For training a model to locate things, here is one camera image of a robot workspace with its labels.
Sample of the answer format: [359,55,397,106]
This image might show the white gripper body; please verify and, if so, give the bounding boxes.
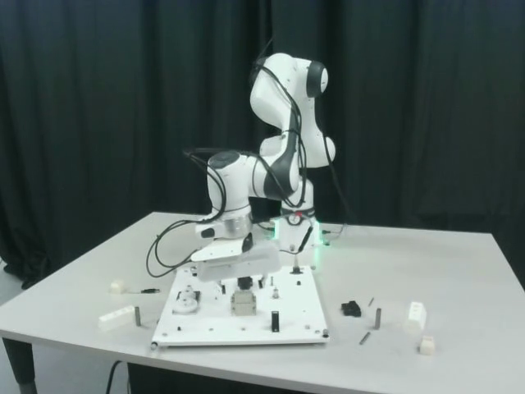
[195,244,283,285]

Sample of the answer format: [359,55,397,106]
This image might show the white large gear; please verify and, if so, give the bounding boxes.
[173,298,199,316]

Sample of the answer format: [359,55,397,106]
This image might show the white task board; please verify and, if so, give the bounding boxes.
[149,264,331,350]

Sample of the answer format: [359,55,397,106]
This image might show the thin black rod red tag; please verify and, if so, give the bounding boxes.
[298,211,314,253]

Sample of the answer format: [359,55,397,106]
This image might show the black D-SUB plug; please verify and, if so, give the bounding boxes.
[340,300,363,318]

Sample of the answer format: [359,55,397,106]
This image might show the long white peg holder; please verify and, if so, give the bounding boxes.
[97,305,138,332]

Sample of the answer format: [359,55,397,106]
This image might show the tall white peg holder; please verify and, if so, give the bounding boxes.
[403,300,428,335]

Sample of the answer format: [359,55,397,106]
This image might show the black curtains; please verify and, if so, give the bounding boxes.
[0,0,525,291]

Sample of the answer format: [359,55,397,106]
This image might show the black table leg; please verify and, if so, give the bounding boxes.
[0,337,34,394]

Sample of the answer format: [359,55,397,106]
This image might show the black looped cable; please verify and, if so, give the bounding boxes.
[146,216,215,281]

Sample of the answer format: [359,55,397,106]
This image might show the black cable at wrist link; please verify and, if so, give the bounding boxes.
[183,148,233,218]

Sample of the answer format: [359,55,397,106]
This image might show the black cable under table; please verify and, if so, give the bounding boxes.
[107,360,130,394]

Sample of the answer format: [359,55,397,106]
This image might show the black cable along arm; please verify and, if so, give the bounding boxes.
[249,39,313,214]

